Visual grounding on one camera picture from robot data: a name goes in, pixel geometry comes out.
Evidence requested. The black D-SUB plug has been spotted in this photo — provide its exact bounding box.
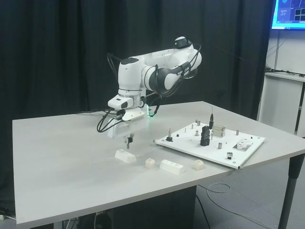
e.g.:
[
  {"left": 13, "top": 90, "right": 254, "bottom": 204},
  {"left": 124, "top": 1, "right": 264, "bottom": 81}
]
[{"left": 199, "top": 125, "right": 212, "bottom": 146}]

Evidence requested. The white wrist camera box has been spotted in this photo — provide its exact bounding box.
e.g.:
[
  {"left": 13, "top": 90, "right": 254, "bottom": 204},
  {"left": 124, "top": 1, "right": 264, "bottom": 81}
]
[{"left": 107, "top": 94, "right": 134, "bottom": 110}]

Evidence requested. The black curtain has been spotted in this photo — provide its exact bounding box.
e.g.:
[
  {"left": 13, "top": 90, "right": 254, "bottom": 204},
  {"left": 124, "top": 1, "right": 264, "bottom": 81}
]
[{"left": 0, "top": 0, "right": 274, "bottom": 215}]

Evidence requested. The black table cable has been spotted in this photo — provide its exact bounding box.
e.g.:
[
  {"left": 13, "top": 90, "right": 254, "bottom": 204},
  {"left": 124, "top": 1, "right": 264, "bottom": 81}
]
[{"left": 80, "top": 108, "right": 115, "bottom": 115}]

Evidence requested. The white task board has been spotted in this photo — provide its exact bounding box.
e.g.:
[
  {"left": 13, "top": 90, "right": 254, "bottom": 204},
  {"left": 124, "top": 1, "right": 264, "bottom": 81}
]
[{"left": 152, "top": 118, "right": 265, "bottom": 170}]

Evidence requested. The long white peg holder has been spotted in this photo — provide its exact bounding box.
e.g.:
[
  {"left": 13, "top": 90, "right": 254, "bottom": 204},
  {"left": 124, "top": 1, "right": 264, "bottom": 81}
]
[
  {"left": 159, "top": 159, "right": 186, "bottom": 176},
  {"left": 114, "top": 148, "right": 137, "bottom": 164}
]

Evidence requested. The white cabinet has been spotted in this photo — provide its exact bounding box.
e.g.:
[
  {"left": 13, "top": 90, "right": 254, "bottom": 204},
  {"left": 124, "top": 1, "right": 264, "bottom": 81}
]
[{"left": 258, "top": 71, "right": 305, "bottom": 138}]

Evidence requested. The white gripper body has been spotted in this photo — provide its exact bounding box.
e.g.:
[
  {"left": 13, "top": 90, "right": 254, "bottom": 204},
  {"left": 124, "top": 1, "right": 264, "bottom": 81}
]
[{"left": 107, "top": 118, "right": 146, "bottom": 139}]

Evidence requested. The grey floor cable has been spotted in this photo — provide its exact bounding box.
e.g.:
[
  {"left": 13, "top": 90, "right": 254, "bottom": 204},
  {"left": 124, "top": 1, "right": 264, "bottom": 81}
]
[{"left": 206, "top": 182, "right": 282, "bottom": 229}]

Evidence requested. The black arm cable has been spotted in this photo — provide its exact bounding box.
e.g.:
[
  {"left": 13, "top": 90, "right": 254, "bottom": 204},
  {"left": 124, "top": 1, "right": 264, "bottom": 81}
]
[{"left": 106, "top": 42, "right": 202, "bottom": 99}]

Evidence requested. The small white plug holder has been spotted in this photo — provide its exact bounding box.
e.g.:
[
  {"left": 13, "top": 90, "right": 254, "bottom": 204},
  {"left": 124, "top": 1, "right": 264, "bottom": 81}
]
[
  {"left": 193, "top": 159, "right": 205, "bottom": 171},
  {"left": 144, "top": 157, "right": 156, "bottom": 169}
]

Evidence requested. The blue screen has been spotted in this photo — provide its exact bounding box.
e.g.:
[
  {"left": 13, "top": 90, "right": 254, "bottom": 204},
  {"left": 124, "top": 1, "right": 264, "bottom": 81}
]
[{"left": 271, "top": 0, "right": 305, "bottom": 31}]

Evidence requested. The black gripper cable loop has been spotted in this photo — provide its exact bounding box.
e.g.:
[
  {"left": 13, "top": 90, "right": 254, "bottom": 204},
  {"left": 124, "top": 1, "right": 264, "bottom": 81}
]
[{"left": 96, "top": 107, "right": 125, "bottom": 134}]

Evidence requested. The black table leg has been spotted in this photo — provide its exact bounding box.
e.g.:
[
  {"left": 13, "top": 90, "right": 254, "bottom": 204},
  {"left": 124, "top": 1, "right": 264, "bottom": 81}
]
[{"left": 278, "top": 156, "right": 304, "bottom": 229}]

